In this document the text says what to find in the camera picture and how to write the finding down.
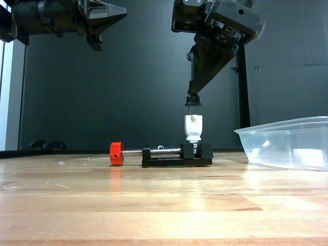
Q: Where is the black clamp with red knob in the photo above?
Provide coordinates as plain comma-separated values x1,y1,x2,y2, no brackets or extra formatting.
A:
109,141,214,169

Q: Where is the white receptacle socket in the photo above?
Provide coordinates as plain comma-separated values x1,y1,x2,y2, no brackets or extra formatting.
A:
183,114,204,154

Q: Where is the black power plug braided cable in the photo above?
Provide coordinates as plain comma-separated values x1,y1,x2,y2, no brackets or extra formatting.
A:
184,51,202,116

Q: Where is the clear plastic tub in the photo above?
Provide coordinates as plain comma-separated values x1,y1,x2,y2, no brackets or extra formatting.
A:
233,116,328,172

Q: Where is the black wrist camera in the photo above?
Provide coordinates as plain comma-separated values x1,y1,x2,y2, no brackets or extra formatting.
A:
171,0,206,33

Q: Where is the black cable loop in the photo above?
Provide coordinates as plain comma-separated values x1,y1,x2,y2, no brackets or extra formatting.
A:
45,140,68,151

